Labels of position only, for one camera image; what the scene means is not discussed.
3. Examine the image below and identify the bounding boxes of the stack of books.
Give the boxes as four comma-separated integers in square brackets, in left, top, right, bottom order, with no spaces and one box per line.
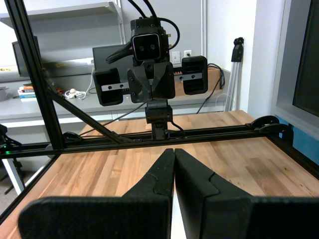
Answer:
[17,85,37,102]

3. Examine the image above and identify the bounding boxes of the black left camera cable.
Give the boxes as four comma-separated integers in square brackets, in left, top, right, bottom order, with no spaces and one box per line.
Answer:
[106,41,133,65]

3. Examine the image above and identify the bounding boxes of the black monitor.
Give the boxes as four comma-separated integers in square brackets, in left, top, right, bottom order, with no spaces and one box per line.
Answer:
[11,34,40,77]
[92,44,134,73]

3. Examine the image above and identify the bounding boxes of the black silver tripod stand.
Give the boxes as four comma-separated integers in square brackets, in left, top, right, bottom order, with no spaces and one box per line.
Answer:
[225,36,245,112]

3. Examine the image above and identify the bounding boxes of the grey shelf unit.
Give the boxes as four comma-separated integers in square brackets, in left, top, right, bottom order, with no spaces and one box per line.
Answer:
[0,0,127,64]

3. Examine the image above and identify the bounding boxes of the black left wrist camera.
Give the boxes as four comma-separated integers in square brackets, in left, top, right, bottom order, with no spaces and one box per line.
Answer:
[130,17,167,62]

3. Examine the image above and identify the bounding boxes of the black device with green light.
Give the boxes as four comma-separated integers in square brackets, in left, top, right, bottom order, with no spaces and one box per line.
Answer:
[0,123,22,154]

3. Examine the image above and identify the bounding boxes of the white coiled cable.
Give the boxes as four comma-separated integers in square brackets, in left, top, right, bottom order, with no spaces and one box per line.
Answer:
[64,87,87,101]

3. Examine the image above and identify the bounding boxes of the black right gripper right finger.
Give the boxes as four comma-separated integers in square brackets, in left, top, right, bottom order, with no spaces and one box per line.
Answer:
[174,148,319,239]

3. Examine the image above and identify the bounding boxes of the grey desk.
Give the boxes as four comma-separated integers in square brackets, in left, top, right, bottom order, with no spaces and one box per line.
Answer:
[0,67,234,127]

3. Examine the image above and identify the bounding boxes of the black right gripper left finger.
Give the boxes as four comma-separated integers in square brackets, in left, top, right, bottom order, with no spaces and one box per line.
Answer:
[17,148,174,239]

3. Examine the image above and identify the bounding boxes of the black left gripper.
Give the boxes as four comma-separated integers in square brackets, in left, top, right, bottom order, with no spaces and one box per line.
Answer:
[92,55,209,108]

